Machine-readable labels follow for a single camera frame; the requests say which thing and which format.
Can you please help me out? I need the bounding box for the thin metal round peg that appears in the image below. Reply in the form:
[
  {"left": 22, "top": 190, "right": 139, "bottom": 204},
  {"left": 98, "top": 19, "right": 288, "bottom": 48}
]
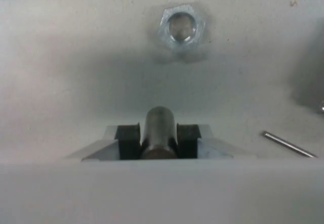
[{"left": 261, "top": 130, "right": 318, "bottom": 159}]

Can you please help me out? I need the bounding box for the white task board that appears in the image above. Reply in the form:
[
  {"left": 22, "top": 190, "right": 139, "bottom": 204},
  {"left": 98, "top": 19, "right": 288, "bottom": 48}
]
[{"left": 0, "top": 0, "right": 324, "bottom": 165}]

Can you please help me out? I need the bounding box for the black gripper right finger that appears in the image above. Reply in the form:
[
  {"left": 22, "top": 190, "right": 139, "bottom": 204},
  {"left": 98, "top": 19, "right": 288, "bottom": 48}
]
[{"left": 174, "top": 123, "right": 235, "bottom": 160}]

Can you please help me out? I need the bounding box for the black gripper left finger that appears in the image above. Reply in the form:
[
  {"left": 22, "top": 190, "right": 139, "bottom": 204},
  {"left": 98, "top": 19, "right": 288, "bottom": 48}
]
[{"left": 80, "top": 123, "right": 142, "bottom": 162}]

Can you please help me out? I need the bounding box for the thick metal round peg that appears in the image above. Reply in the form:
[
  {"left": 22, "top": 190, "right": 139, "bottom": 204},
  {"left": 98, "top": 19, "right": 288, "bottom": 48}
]
[{"left": 139, "top": 105, "right": 178, "bottom": 160}]

